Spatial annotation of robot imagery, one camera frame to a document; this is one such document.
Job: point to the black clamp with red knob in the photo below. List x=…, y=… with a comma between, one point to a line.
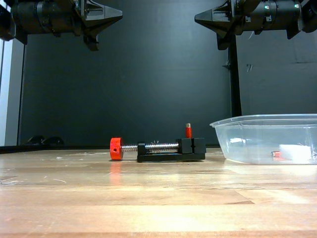
x=171, y=156

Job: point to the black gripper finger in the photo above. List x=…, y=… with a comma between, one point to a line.
x=97, y=26
x=206, y=17
x=220, y=28
x=111, y=13

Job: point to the small white block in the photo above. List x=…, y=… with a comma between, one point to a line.
x=296, y=151

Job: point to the clear plastic container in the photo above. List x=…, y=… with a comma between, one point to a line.
x=247, y=138

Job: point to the red RCA connector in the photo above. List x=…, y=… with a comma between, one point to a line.
x=277, y=155

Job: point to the black rounded object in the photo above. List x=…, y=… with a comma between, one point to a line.
x=53, y=140
x=36, y=140

